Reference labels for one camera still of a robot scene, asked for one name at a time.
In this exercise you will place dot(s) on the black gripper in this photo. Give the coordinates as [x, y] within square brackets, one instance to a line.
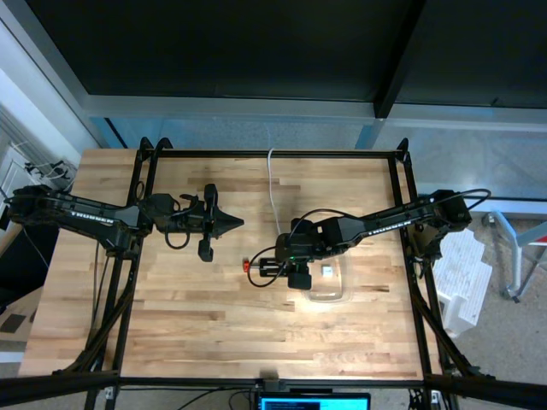
[299, 279]
[201, 222]

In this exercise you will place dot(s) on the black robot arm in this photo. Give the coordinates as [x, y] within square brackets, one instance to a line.
[92, 215]
[384, 224]

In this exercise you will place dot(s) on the small white plug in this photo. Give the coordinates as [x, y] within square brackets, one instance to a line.
[327, 270]

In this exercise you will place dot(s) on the clear plastic tub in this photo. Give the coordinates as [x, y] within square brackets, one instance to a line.
[329, 294]

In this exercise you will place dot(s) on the black vise with red knob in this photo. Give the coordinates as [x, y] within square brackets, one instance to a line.
[267, 269]

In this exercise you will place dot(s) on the small black mounted box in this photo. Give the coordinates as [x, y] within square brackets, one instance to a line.
[270, 384]

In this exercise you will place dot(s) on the blue-edged laptop screen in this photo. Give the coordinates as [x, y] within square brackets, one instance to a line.
[312, 403]

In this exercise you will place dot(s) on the white ribbed foam block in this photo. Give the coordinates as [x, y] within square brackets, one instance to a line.
[463, 290]

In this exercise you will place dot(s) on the brown cardboard box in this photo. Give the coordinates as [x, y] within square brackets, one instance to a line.
[25, 305]

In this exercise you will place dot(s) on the black foam square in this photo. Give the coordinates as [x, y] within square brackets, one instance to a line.
[10, 323]

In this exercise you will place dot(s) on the black pillar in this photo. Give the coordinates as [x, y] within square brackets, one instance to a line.
[397, 60]

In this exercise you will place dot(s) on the black aluminium frame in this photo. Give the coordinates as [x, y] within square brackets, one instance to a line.
[213, 154]

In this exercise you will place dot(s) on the grey metal chair frame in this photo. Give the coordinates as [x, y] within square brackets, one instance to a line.
[518, 265]

